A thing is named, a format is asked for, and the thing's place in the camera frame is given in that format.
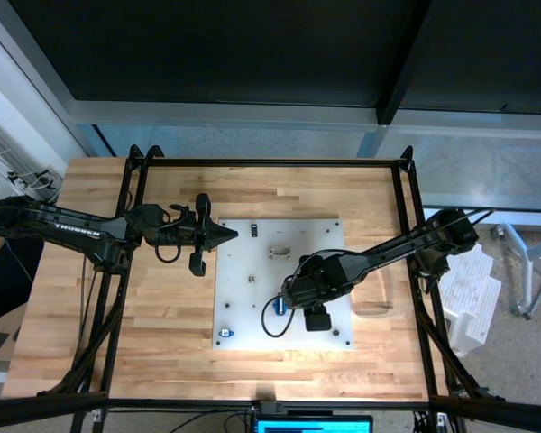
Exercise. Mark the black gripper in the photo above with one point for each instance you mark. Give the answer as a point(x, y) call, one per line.
point(306, 293)
point(200, 234)

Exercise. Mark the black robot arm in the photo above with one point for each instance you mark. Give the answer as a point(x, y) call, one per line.
point(72, 227)
point(387, 255)

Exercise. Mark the blue round holder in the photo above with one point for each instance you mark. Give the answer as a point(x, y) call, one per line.
point(275, 303)

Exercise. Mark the black small socket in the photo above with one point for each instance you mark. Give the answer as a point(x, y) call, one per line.
point(253, 230)

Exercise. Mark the white connector housing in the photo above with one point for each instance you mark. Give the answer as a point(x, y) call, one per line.
point(279, 252)

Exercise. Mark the white board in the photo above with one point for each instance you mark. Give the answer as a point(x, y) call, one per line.
point(243, 325)

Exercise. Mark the clear plastic tub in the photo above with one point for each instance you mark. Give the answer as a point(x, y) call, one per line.
point(390, 306)

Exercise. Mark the blue square holder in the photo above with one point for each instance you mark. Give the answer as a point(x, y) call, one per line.
point(219, 333)

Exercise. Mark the blue laptop screen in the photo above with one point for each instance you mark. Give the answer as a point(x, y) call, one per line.
point(311, 426)

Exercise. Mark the brown cardboard box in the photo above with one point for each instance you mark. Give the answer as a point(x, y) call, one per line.
point(4, 325)

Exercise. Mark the black frame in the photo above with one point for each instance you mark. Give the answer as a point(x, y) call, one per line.
point(270, 161)

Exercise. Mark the grey metal partition frame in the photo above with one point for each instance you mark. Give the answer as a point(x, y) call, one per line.
point(207, 110)

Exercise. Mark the grey metal chair frame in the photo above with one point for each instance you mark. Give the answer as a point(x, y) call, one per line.
point(529, 279)

